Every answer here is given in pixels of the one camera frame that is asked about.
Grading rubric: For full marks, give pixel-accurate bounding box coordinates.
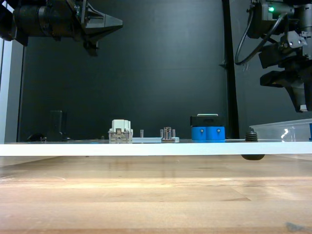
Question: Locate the small silver fastener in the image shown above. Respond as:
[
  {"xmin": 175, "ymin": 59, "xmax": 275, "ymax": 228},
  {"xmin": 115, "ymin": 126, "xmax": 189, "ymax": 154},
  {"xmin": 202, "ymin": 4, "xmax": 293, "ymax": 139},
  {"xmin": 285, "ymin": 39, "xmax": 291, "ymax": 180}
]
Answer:
[{"xmin": 162, "ymin": 126, "xmax": 174, "ymax": 142}]

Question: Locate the clear plastic tub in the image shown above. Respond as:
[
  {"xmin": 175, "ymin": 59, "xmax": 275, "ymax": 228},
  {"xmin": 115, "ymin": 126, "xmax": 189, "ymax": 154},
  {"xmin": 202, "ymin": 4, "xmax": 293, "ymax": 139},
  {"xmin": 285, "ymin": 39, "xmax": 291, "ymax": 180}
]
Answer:
[{"xmin": 249, "ymin": 118, "xmax": 312, "ymax": 142}]

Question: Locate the black knurled set screw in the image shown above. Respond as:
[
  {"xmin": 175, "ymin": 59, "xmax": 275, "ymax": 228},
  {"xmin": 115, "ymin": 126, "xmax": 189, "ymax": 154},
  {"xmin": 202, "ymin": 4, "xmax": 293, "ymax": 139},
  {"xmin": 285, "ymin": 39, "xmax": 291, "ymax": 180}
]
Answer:
[{"xmin": 245, "ymin": 131, "xmax": 259, "ymax": 142}]

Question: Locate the black rubber foot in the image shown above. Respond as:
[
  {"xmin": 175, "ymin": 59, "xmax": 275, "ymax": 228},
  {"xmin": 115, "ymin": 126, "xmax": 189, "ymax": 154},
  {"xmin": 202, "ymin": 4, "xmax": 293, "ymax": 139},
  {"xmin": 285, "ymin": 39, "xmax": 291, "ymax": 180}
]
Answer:
[{"xmin": 240, "ymin": 155, "xmax": 265, "ymax": 161}]

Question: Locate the black clamp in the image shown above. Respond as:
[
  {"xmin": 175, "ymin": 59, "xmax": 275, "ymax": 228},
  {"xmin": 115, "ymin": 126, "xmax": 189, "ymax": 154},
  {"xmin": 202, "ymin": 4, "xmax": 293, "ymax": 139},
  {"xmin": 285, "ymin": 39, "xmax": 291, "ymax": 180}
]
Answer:
[{"xmin": 47, "ymin": 110, "xmax": 69, "ymax": 142}]

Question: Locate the grey connector housing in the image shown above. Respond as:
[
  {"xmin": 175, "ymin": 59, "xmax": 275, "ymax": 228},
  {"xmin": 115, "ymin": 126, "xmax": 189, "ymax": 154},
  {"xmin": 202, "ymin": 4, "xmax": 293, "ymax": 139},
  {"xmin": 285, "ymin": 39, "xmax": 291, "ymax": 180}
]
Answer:
[{"xmin": 107, "ymin": 119, "xmax": 134, "ymax": 144}]

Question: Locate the white board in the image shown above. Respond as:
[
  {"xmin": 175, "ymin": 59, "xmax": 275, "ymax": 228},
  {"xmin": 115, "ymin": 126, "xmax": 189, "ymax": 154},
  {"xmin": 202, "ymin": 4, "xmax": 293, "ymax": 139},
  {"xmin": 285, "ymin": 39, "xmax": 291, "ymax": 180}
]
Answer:
[{"xmin": 0, "ymin": 139, "xmax": 312, "ymax": 157}]

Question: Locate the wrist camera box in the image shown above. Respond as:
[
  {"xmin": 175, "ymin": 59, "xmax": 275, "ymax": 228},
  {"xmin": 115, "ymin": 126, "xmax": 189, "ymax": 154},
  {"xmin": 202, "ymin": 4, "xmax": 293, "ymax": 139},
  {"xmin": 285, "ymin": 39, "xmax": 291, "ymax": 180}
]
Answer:
[{"xmin": 248, "ymin": 1, "xmax": 276, "ymax": 39}]

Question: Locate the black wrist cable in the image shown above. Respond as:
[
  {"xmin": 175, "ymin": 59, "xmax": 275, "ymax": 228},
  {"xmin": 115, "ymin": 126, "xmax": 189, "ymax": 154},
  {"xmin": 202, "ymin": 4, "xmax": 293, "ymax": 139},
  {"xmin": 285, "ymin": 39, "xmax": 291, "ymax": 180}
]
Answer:
[{"xmin": 234, "ymin": 12, "xmax": 290, "ymax": 66}]

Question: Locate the black aluminium frame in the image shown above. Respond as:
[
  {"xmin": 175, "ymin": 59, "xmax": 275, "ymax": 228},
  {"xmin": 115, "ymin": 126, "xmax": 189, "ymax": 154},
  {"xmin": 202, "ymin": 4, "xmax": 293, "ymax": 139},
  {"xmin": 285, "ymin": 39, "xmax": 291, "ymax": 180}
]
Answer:
[{"xmin": 219, "ymin": 0, "xmax": 241, "ymax": 141}]

